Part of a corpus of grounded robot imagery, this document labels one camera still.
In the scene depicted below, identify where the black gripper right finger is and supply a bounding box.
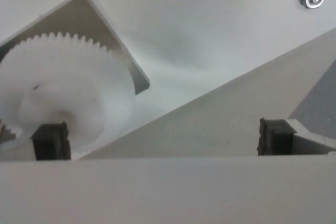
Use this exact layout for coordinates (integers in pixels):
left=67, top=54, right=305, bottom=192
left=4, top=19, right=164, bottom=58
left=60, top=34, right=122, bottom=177
left=257, top=118, right=336, bottom=156

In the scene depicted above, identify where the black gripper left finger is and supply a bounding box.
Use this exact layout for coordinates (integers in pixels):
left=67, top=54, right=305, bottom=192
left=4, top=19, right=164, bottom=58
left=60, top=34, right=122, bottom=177
left=0, top=121, right=72, bottom=161

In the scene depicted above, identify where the white large gear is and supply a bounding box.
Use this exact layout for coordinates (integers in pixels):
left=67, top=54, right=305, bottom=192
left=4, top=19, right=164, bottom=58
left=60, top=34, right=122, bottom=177
left=0, top=31, right=135, bottom=161

